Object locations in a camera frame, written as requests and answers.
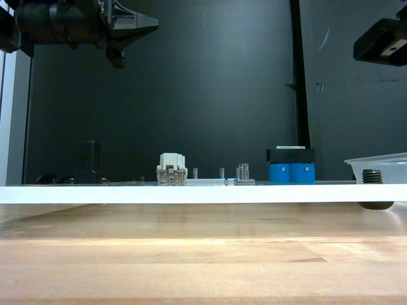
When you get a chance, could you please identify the beige multi-pin connector housing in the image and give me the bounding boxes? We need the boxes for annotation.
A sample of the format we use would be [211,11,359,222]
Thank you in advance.
[155,152,188,186]

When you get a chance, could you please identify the clear plastic tub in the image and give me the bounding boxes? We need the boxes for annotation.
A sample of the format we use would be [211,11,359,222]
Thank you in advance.
[343,152,407,185]

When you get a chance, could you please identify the small black clamp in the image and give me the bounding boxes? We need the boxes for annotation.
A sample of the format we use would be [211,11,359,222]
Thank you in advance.
[75,139,103,184]

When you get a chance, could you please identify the black set screw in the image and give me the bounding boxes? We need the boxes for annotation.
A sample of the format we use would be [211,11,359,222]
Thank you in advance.
[361,168,383,184]

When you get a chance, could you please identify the black board foot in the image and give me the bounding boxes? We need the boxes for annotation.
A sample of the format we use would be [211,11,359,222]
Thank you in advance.
[357,202,394,210]

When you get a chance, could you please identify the white task board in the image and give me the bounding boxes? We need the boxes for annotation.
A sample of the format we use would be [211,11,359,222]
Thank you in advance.
[0,183,407,205]

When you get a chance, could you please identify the black wall post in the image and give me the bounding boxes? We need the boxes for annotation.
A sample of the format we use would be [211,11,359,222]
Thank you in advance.
[287,0,312,150]

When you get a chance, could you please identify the blue and black connector mount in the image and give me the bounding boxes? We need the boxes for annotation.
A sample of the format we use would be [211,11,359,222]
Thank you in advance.
[266,146,317,185]

